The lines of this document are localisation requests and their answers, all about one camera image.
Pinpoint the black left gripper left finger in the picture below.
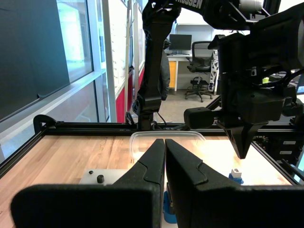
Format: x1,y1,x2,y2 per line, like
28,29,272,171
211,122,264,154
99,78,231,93
10,138,166,228

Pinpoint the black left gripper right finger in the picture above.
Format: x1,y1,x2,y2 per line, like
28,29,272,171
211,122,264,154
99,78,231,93
165,138,304,228

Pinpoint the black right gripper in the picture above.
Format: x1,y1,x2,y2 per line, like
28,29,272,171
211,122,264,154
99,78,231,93
184,68,298,159

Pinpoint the silver hex nut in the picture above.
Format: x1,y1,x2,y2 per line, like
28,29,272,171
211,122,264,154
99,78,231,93
228,167,245,185

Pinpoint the blue and black connector block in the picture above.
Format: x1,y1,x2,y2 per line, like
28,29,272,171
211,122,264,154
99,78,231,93
162,185,178,224

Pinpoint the clear plastic tub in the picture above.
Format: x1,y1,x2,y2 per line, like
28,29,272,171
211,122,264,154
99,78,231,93
129,131,207,164

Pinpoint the black office chair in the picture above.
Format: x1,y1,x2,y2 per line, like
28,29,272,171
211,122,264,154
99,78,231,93
184,40,214,103

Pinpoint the yellow drawer cabinet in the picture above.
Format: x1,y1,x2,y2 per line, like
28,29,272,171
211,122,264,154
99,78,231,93
169,60,177,88

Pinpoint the black hanging jacket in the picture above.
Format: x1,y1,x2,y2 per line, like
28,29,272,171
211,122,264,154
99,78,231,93
159,39,171,102

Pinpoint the white desk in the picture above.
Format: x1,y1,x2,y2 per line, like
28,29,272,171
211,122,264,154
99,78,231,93
166,52,216,92

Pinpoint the black computer monitor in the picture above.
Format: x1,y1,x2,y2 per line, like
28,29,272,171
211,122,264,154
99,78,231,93
169,34,192,55

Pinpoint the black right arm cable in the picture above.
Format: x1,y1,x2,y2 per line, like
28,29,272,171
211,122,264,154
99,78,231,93
251,68,304,91

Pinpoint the black metal frame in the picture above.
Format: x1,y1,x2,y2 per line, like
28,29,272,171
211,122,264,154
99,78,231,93
0,114,304,188

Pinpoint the grey window frame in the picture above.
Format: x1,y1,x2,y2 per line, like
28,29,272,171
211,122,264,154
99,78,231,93
0,0,117,143

